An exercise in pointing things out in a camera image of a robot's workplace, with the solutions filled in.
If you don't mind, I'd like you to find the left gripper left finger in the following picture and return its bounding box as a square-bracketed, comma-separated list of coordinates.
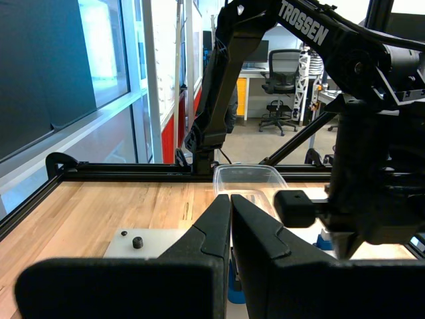
[15, 194, 232, 319]

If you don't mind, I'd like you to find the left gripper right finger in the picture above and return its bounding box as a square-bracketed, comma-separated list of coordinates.
[231, 194, 425, 319]

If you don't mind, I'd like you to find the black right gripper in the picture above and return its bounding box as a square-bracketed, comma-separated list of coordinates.
[274, 171, 425, 260]

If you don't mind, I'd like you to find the white board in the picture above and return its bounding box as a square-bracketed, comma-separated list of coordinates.
[103, 219, 418, 319]

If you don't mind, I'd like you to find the clear plastic tub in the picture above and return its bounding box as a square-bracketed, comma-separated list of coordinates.
[212, 163, 290, 222]

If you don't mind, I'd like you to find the white lattice stand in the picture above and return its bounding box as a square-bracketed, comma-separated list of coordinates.
[292, 49, 325, 126]

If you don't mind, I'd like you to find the yellow cabinet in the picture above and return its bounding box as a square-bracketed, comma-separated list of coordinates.
[236, 78, 248, 117]

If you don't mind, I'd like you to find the black office chair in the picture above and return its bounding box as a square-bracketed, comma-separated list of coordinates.
[258, 49, 301, 137]

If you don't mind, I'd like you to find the white desk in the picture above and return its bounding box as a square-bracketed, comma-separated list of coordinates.
[238, 66, 270, 120]

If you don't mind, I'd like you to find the black computer monitor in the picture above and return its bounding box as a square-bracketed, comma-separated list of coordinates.
[244, 39, 270, 64]

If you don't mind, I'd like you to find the grey coat stand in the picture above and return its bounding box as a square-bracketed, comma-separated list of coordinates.
[172, 0, 189, 160]

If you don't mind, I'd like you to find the black table frame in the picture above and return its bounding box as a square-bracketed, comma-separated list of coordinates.
[0, 111, 336, 242]

